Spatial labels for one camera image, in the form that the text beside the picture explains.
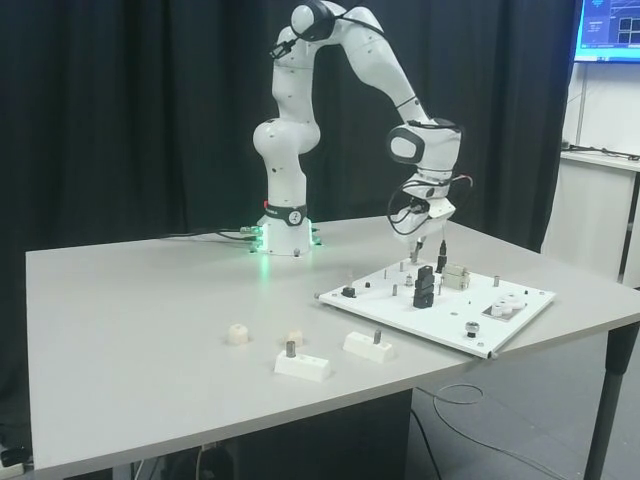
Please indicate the beige waterproof plug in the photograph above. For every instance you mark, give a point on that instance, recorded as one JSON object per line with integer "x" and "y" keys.
{"x": 454, "y": 276}

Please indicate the small white holder block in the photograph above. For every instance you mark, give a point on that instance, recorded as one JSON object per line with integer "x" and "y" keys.
{"x": 295, "y": 335}
{"x": 238, "y": 335}

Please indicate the metal bolt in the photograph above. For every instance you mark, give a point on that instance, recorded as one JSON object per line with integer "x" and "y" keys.
{"x": 472, "y": 328}

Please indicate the black table leg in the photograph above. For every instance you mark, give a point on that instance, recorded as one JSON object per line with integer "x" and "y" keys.
{"x": 607, "y": 400}

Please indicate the white medium gear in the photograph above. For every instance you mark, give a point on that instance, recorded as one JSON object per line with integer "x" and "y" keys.
{"x": 506, "y": 306}

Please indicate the black D-SUB plug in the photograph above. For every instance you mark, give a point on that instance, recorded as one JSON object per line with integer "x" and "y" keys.
{"x": 423, "y": 287}

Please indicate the metal square peg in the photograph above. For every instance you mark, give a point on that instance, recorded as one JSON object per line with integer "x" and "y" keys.
{"x": 414, "y": 256}
{"x": 376, "y": 337}

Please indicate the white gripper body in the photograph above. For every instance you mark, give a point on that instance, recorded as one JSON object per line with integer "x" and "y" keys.
{"x": 412, "y": 225}

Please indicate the clear Ethernet plug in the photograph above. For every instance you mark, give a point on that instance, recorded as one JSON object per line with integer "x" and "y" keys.
{"x": 350, "y": 277}

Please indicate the white square peg holder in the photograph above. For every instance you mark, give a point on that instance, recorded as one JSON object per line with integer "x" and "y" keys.
{"x": 367, "y": 350}

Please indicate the white round peg holder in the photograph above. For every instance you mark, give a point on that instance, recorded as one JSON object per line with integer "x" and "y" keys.
{"x": 305, "y": 369}

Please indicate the white large gear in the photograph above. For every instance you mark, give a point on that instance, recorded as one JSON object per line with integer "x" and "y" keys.
{"x": 518, "y": 301}

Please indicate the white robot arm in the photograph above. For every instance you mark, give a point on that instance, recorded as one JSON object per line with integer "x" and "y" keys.
{"x": 285, "y": 175}

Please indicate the white small gear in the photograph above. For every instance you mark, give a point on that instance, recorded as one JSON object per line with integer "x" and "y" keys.
{"x": 497, "y": 311}

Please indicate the blue screen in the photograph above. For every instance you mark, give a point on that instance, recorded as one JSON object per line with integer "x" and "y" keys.
{"x": 610, "y": 30}

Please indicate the black curtain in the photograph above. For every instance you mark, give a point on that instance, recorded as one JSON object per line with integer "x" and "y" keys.
{"x": 125, "y": 100}

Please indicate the white task board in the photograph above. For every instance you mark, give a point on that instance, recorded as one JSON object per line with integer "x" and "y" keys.
{"x": 450, "y": 315}

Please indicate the large metal round peg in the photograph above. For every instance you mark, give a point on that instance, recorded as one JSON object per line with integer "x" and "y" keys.
{"x": 290, "y": 348}

